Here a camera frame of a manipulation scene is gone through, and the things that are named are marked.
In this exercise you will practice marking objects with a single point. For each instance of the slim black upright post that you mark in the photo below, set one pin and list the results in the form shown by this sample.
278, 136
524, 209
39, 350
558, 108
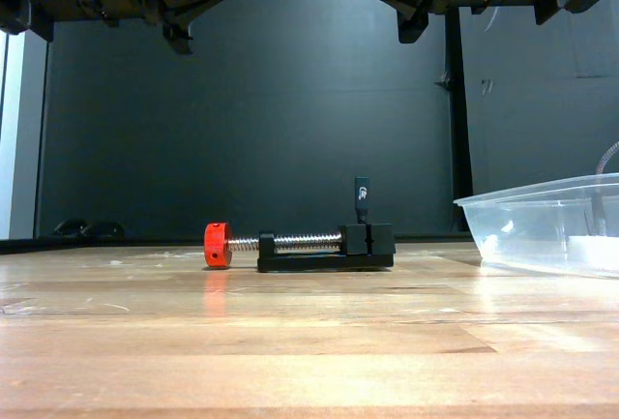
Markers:
458, 138

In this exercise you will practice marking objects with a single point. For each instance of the white foam pad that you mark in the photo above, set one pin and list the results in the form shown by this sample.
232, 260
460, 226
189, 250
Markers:
595, 249

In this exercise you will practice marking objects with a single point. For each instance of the clear plastic tub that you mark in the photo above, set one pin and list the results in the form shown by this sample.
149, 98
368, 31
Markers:
522, 225

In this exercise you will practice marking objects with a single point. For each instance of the black curved corner bracket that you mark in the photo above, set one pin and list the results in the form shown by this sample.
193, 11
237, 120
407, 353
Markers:
70, 227
106, 229

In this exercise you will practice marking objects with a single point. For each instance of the black vise with red knob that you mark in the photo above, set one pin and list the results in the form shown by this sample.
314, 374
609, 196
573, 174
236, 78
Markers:
309, 261

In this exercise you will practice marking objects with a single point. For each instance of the black aluminium frame rail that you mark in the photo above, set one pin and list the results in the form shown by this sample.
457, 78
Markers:
145, 243

